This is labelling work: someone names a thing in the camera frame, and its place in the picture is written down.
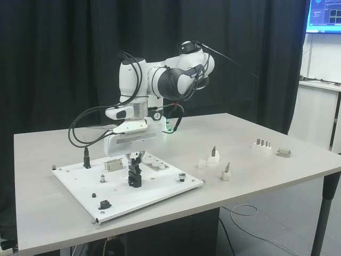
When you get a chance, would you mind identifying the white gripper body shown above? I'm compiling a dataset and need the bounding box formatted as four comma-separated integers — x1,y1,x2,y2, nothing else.
103,123,164,157

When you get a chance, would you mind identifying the black D-SUB plug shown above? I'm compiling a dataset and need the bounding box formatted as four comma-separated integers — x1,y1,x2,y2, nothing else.
127,165,143,187

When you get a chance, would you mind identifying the flat white mounting plate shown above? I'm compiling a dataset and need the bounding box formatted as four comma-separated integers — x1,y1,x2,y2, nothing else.
113,119,149,133

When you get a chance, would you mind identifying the white task board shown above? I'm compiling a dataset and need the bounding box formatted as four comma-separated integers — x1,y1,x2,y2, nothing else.
52,153,206,224

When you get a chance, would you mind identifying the black Ethernet plug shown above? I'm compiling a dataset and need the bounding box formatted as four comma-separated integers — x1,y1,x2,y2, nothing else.
82,135,92,170

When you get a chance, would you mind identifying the white four-hole peg holder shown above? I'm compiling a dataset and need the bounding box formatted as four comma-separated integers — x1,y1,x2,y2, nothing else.
207,150,221,164
251,142,273,155

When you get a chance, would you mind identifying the black curtain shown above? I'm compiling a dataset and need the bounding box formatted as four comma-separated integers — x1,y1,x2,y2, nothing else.
0,0,312,238

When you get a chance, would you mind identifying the white cabinet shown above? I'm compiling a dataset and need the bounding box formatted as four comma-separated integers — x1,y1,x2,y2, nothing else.
289,34,341,154

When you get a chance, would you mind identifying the black table leg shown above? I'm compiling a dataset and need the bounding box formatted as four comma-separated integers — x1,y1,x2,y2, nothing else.
311,170,341,256

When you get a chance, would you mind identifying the blue screen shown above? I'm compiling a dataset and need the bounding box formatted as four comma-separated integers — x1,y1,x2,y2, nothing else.
305,0,341,34

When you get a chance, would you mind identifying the small white camera box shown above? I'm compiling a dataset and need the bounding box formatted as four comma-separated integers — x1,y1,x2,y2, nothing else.
105,105,134,120

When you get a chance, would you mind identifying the silver flange ring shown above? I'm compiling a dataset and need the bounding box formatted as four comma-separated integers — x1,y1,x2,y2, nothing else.
132,102,148,119

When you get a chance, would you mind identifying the thin black rod on wire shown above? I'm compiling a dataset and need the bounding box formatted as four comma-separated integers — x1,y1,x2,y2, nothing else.
156,102,184,133

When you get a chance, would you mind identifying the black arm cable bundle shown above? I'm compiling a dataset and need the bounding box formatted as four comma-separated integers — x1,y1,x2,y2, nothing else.
68,39,261,150

